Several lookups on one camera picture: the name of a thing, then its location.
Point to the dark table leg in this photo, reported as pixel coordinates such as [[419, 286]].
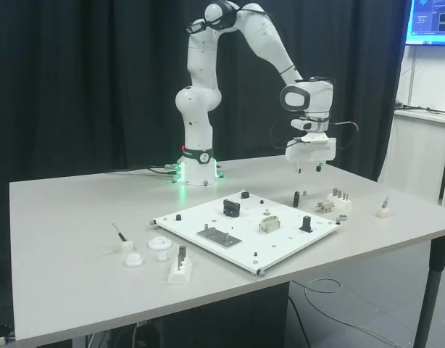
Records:
[[431, 290]]

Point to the blue screen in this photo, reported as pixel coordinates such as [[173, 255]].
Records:
[[431, 21]]

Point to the black curtains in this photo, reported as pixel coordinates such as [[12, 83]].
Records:
[[81, 90]]

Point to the white medium gear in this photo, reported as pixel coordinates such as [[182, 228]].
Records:
[[134, 261]]

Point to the white square peg holder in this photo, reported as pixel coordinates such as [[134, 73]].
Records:
[[180, 274]]

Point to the metal USB plug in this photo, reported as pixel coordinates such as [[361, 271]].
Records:
[[385, 203]]

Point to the white small gear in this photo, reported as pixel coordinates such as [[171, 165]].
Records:
[[161, 256]]

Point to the flat white mounting plate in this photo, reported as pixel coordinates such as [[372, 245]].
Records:
[[313, 137]]

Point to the metal BNC plug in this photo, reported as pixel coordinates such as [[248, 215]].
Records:
[[304, 193]]

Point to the white cabinet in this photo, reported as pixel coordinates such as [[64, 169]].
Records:
[[422, 156]]

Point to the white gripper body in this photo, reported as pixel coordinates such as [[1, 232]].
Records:
[[311, 152]]

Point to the white task board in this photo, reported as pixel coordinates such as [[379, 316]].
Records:
[[280, 235]]

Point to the white large gear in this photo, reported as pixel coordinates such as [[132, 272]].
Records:
[[160, 243]]

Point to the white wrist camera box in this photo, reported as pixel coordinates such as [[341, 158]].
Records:
[[303, 124]]

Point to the white round peg holder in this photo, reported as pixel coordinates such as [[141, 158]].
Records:
[[340, 203]]

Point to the wide metal square peg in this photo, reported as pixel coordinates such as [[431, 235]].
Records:
[[181, 253]]

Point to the small white Ethernet holder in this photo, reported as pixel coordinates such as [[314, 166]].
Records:
[[125, 247]]

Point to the small white USB holder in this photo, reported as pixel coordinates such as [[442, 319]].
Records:
[[382, 212]]

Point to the thin black rod red tag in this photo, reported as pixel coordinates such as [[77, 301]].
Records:
[[344, 123]]

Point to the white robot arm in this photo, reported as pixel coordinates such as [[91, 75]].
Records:
[[200, 101]]

